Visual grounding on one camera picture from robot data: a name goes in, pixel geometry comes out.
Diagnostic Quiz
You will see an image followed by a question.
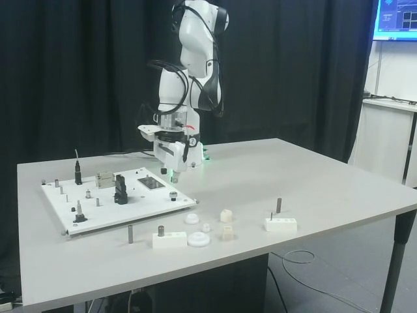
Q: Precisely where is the silver wrist ring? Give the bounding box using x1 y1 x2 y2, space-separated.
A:
159 110 189 131

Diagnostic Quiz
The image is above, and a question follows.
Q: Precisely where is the black plug with grey cable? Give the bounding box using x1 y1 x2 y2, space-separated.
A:
72 147 83 187

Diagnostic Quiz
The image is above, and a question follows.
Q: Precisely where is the dark grey table leg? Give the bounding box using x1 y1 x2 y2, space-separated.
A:
380 207 417 313

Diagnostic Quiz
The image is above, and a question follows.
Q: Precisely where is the white peg holder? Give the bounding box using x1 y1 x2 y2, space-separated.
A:
151 231 188 250
263 217 298 233

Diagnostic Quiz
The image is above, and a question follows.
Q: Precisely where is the blue screen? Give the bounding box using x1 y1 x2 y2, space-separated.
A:
371 0 417 42

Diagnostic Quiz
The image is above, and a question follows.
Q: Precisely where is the flat white mount plate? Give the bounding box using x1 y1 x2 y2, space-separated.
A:
137 124 165 137

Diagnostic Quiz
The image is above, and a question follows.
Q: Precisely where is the black curtain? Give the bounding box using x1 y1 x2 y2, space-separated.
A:
0 0 381 168

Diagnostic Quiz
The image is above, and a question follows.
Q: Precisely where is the black cable on cabinet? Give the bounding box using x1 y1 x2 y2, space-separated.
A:
364 92 417 106

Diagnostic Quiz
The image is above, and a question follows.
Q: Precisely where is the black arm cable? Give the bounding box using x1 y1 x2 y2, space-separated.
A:
166 61 197 110

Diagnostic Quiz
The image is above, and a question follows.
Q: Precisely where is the white large gear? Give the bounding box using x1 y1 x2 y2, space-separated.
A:
186 231 211 248

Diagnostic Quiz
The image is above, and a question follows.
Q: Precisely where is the black cable on table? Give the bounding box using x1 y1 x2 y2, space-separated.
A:
112 149 158 158

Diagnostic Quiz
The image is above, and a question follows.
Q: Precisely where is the translucent plastic holder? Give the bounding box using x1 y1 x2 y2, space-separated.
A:
221 225 237 243

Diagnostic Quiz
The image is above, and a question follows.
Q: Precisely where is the grey floor cable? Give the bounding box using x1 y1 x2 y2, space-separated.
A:
281 249 385 313

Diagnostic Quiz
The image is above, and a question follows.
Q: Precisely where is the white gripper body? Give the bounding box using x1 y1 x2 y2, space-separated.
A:
152 140 191 173

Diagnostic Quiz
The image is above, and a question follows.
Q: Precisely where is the white cabinet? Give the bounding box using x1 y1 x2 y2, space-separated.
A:
346 97 417 190

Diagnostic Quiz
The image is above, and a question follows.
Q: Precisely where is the black D-SUB plug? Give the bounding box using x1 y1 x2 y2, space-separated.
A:
113 173 130 206

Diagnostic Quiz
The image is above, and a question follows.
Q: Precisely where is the thin black rod red tag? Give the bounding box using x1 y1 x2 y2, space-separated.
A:
182 123 194 164

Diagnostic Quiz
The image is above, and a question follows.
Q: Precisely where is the cream plastic holder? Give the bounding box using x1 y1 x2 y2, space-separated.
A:
220 208 237 224

